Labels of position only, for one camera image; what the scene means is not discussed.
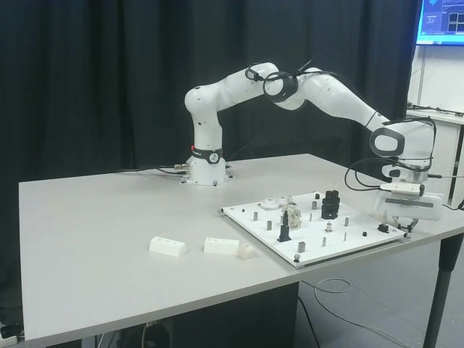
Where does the white peg holder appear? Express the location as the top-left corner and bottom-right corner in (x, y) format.
(148, 235), (189, 258)
(203, 236), (241, 255)

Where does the grey floor cable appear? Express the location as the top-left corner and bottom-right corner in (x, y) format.
(312, 278), (363, 348)

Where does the blue screen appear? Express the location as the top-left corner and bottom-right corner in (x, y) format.
(415, 0), (464, 47)

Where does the black curtain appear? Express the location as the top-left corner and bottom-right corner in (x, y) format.
(0, 0), (424, 327)

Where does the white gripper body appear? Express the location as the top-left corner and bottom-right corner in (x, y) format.
(373, 191), (444, 222)

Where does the white gear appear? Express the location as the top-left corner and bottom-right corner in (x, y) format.
(262, 197), (288, 211)

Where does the black USB plug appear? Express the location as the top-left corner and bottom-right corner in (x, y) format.
(277, 212), (293, 244)

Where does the black D-SUB plug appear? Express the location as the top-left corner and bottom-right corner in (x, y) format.
(320, 188), (342, 220)

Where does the white cabinet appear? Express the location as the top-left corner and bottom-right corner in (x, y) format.
(405, 45), (464, 210)

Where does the white task board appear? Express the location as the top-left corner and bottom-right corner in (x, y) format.
(217, 194), (413, 270)

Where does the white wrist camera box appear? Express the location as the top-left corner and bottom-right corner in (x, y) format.
(379, 181), (426, 197)

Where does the black table leg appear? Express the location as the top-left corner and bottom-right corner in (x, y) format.
(423, 237), (458, 348)

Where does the small white plug holder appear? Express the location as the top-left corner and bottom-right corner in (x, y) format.
(236, 243), (257, 260)

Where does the black base cable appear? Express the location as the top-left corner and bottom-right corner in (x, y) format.
(122, 165), (190, 177)

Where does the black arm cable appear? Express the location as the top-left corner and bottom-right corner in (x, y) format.
(344, 115), (436, 191)

